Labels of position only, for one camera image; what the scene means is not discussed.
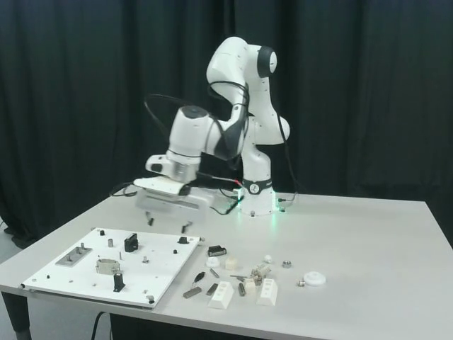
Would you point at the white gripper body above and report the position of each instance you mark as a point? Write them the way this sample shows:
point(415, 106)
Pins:
point(173, 207)

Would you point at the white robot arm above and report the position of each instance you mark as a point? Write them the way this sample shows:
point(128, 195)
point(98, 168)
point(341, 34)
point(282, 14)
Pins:
point(255, 166)

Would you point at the dark metal square peg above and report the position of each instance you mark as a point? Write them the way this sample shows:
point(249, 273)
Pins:
point(211, 289)

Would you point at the thin metal peg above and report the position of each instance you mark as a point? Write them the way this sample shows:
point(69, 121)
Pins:
point(238, 277)

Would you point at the white peg holder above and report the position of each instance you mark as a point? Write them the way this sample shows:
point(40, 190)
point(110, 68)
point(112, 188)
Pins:
point(220, 297)
point(267, 294)

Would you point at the black D-SUB plug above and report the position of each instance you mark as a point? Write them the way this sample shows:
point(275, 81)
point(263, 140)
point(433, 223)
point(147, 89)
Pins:
point(217, 251)

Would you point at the white medium gear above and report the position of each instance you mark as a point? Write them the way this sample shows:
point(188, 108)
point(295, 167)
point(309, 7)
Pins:
point(212, 263)

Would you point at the metal waterproof plug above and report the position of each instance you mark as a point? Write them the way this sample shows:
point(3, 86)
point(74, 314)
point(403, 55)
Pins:
point(258, 271)

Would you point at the white small gear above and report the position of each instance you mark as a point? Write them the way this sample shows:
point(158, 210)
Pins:
point(268, 258)

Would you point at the white task board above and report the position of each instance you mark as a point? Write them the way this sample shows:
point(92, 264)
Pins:
point(70, 283)

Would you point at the metal BNC plug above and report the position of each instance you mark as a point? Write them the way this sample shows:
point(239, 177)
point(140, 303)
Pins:
point(286, 264)

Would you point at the white large gear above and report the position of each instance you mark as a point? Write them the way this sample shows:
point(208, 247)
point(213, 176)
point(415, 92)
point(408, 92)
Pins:
point(315, 278)

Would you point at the black curtain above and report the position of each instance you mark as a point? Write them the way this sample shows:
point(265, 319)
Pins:
point(70, 88)

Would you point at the dark table leg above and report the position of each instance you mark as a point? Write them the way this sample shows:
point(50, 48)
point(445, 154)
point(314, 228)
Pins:
point(16, 315)

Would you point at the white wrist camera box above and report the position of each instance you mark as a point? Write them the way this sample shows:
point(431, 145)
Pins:
point(157, 164)

